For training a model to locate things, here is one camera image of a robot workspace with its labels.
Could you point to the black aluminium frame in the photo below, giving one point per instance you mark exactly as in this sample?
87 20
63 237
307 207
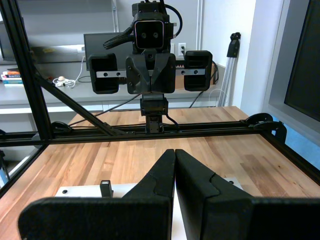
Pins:
200 126

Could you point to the folded tripod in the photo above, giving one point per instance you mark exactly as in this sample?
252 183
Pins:
231 62

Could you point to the dark computer monitor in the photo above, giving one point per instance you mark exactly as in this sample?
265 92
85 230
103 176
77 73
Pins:
107 42

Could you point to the grey desk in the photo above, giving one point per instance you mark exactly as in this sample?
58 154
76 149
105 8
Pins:
82 96

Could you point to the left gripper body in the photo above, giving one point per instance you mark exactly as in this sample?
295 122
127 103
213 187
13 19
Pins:
103 62

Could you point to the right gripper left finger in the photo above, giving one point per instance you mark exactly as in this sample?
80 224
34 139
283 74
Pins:
112 217

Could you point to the stack of books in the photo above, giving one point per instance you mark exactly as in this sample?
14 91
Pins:
11 78

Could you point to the white wall outlet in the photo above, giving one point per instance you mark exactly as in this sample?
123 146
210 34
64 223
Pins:
182 49

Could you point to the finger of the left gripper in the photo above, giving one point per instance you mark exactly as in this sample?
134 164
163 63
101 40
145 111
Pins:
136 75
165 75

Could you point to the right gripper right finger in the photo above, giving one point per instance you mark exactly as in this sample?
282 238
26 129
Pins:
225 217

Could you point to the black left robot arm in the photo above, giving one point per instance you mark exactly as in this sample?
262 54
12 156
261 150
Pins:
153 106

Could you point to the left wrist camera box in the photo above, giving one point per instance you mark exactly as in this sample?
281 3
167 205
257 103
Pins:
148 35

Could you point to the white board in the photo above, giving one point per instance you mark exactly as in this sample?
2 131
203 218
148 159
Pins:
82 191

